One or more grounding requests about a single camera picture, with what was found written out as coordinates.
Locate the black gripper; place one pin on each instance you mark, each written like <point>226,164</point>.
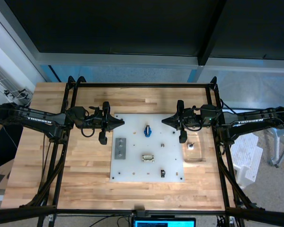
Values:
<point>191,120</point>
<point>97,121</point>

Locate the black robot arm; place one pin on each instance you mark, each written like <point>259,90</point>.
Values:
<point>248,121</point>
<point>38,119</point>

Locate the large blue clamp connector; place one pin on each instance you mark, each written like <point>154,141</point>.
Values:
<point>147,133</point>

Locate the beige multi-pin connector housing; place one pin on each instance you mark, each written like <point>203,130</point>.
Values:
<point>148,158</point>

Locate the grey metal plate with pegs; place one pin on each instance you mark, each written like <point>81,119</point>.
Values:
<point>120,149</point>

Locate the small white holder block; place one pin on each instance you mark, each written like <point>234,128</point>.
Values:
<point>190,148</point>

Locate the clear plastic tub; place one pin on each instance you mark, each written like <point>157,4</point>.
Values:
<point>198,153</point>

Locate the white task board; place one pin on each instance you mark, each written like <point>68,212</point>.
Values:
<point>132,160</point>

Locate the laptop screen with blue edge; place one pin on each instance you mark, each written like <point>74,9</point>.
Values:
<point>163,223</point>

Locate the grey metal stand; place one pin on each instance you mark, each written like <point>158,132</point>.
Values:
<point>276,149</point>

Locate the brown cardboard box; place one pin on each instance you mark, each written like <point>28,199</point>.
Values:
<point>2,169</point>

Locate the black aluminium frame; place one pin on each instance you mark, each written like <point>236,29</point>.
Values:
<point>142,84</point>

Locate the black USB socket mount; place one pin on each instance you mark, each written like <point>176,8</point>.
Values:
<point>163,173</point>

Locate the black vertical wall post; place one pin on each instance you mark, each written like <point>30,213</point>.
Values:
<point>210,35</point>

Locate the black table level camera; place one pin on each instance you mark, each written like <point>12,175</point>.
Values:
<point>142,213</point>

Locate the grey corner bracket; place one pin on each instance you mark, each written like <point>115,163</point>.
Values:
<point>51,218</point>
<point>231,220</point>

